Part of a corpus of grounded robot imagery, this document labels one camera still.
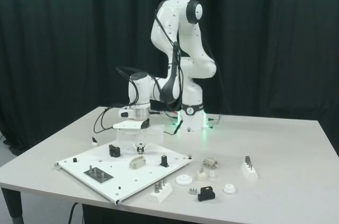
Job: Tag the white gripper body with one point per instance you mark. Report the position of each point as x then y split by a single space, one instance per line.
151 135

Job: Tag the metal BNC plug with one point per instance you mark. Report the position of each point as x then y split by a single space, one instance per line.
140 151

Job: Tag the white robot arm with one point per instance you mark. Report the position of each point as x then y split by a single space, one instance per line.
193 49

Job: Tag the flat white plate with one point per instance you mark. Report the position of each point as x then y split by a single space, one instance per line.
127 125

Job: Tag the white box with dark window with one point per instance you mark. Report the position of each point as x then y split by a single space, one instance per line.
122 115

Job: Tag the small metal round peg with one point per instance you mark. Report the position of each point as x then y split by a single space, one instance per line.
164 182

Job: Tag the medium metal round peg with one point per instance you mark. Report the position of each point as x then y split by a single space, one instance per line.
160 186

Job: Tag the small white plug holder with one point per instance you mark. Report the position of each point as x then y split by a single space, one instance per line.
94 144

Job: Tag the slim black plug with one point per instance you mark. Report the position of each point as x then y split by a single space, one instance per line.
93 139

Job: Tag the large metal round peg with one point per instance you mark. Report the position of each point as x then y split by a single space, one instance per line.
156 189

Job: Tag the white large gear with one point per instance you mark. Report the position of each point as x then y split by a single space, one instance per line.
184 179

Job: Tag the white round peg holder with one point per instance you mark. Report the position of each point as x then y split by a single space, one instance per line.
161 196

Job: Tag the white task board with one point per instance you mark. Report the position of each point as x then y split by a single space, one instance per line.
79 165

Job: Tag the cream small plug holder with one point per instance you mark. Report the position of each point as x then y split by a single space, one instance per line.
200 176

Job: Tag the metal nut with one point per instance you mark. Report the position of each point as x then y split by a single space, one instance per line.
192 189

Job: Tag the beige waterproof plug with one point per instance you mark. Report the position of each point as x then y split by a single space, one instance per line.
211 163

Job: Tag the white small gear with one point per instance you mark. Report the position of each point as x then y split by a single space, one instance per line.
212 174

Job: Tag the black D-SUB plug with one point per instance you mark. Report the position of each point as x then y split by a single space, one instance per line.
205 194

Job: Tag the white medium gear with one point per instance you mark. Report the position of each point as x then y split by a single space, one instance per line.
229 188

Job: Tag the large metal square peg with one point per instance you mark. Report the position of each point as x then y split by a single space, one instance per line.
247 160

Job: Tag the medium metal square peg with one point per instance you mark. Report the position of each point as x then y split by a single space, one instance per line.
249 165

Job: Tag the small metal square peg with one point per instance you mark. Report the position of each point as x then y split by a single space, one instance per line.
251 169

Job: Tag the white square peg holder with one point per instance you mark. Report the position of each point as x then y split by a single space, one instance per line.
249 175

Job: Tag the black table leg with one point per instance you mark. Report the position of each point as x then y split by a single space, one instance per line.
13 208

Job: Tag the black curtain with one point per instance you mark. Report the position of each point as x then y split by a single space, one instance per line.
53 22

